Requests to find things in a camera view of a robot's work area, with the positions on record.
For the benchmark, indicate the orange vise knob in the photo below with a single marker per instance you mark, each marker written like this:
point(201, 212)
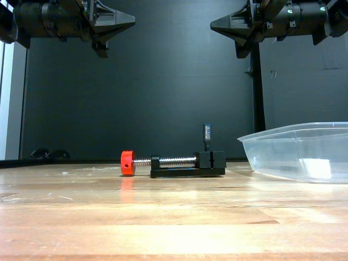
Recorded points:
point(127, 163)

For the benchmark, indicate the steel coil spring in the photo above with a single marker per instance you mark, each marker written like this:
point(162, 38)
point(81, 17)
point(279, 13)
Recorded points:
point(141, 162)

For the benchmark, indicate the black dome-shaped object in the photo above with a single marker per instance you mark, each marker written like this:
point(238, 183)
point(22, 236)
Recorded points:
point(59, 154)
point(39, 154)

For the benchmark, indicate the black bench vise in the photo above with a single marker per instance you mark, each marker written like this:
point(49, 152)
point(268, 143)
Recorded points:
point(214, 163)

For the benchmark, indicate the black frame rail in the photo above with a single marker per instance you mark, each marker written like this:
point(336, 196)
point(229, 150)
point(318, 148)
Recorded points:
point(54, 163)

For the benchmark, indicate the threaded steel vise screw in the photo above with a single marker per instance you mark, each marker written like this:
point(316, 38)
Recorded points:
point(176, 161)

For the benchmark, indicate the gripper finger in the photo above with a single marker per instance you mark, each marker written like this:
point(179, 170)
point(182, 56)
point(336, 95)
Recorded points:
point(104, 33)
point(117, 19)
point(233, 23)
point(241, 36)

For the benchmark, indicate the clear plastic tub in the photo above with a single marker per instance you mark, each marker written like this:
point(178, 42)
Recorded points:
point(272, 152)

